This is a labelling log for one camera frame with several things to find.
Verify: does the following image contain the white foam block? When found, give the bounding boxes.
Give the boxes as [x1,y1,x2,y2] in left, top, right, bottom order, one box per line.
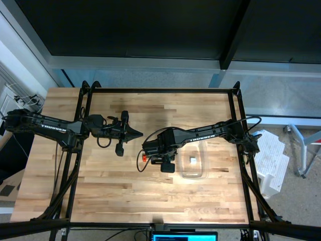
[250,129,290,200]

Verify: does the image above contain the black aluminium frame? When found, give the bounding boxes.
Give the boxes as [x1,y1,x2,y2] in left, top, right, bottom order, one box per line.
[0,80,321,241]

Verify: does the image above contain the clear plastic tub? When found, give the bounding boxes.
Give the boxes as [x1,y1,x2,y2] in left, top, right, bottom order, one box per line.
[178,140,209,181]

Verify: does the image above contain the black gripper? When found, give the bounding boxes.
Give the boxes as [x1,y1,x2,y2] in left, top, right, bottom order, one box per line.
[150,155,177,174]
[99,110,144,157]

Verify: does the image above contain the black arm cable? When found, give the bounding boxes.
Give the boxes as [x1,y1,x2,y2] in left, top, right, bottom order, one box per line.
[234,116,262,138]

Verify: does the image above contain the grey metal stand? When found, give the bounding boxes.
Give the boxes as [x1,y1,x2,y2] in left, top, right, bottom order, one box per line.
[283,124,321,179]

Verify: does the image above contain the laptop screen with blue edge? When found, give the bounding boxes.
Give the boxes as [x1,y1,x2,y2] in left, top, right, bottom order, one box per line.
[150,230,218,241]

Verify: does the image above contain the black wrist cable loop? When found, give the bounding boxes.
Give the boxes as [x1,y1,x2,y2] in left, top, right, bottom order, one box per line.
[96,130,112,149]
[136,148,153,173]

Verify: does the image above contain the white power strip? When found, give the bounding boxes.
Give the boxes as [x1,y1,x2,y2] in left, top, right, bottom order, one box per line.
[14,94,45,111]

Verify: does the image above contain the cardboard box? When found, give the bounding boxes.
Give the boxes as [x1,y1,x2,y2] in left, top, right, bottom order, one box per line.
[0,168,26,201]

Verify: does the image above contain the black vertical post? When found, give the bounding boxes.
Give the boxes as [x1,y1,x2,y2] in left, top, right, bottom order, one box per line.
[220,0,251,70]

